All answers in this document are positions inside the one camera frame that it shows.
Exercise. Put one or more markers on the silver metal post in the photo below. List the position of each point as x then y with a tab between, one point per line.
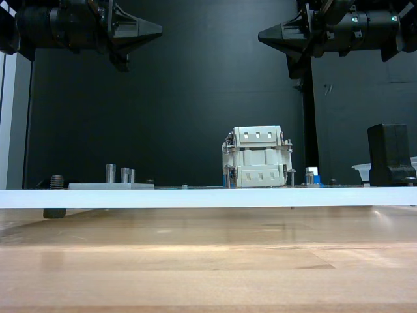
127	176
111	174

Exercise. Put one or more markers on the blue connector holder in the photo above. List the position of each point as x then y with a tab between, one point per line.
224	182

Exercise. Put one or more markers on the clear plastic tub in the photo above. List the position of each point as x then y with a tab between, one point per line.
361	172

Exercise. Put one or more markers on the small white blue connector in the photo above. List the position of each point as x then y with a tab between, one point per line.
312	177

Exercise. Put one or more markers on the black board foot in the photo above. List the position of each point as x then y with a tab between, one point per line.
54	213

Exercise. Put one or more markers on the white task board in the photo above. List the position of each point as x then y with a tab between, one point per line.
208	198

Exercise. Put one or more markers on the grey metal plate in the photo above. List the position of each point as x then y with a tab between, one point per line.
110	186

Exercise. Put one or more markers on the silver mounting screw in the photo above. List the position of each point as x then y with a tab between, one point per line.
292	177

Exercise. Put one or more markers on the beige HAN10E connector insert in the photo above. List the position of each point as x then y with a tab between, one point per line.
257	137

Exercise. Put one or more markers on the beige HAN10E socket housing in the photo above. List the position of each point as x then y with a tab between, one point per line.
257	176

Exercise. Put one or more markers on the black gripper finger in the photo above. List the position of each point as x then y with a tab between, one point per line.
286	31
291	47
130	44
130	26

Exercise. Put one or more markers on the black plug housing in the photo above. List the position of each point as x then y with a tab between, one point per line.
389	156

